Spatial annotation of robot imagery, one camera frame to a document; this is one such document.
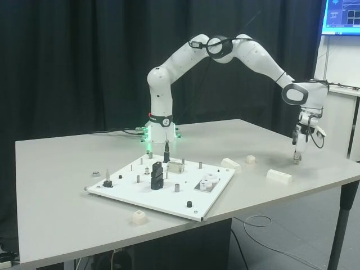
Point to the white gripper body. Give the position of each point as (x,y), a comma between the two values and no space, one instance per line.
(303,142)

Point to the beige waterproof plug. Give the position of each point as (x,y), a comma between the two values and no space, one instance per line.
(297,159)

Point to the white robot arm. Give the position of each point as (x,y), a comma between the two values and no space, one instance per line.
(160,84)

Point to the long white holder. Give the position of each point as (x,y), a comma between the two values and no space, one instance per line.
(230,164)
(279,176)

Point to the white cabinet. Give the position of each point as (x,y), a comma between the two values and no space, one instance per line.
(346,118)

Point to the small white cube holder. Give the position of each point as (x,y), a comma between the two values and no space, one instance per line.
(250,159)
(139,218)

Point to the black table leg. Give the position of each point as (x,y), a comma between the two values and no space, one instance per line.
(341,213)

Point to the white medium gear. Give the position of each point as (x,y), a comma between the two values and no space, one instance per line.
(207,184)

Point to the white small gear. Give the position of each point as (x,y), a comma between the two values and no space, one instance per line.
(202,188)

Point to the blue screen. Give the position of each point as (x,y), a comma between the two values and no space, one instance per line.
(341,17)

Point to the large metal round peg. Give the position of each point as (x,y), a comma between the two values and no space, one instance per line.
(177,188)

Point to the black D-SUB plug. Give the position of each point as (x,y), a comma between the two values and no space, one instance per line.
(157,177)

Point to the metal BNC plug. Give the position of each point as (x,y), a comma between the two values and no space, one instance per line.
(146,170)

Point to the white task board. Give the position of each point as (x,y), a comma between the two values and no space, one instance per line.
(135,194)

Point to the metal pin plug black base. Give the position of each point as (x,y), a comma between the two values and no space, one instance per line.
(107,180)

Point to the metal nut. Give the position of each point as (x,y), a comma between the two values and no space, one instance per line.
(95,173)

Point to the black curtain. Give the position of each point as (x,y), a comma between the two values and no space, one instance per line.
(70,56)

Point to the white power strip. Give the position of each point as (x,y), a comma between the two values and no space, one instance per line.
(7,263)

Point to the flat white mount plate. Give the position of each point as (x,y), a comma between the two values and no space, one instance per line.
(320,132)

